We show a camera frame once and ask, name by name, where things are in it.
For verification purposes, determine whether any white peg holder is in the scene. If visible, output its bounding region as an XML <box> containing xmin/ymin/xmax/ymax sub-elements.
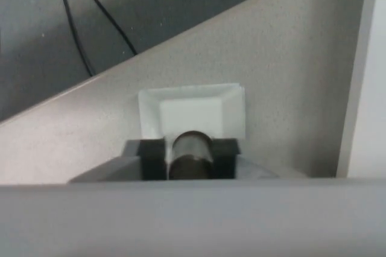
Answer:
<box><xmin>138</xmin><ymin>81</ymin><xmax>248</xmax><ymax>142</ymax></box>

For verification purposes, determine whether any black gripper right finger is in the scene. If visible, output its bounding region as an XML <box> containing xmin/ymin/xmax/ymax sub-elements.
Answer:
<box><xmin>210</xmin><ymin>137</ymin><xmax>283</xmax><ymax>181</ymax></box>

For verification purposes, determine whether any metal round peg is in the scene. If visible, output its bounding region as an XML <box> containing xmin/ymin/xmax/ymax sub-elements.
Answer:
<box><xmin>166</xmin><ymin>130</ymin><xmax>215</xmax><ymax>181</ymax></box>

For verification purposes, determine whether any black floor cable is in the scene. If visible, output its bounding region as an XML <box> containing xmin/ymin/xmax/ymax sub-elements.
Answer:
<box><xmin>69</xmin><ymin>0</ymin><xmax>138</xmax><ymax>56</ymax></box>
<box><xmin>51</xmin><ymin>0</ymin><xmax>95</xmax><ymax>76</ymax></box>

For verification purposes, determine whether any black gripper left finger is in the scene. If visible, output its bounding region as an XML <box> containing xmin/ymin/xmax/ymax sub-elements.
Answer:
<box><xmin>68</xmin><ymin>138</ymin><xmax>168</xmax><ymax>183</ymax></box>

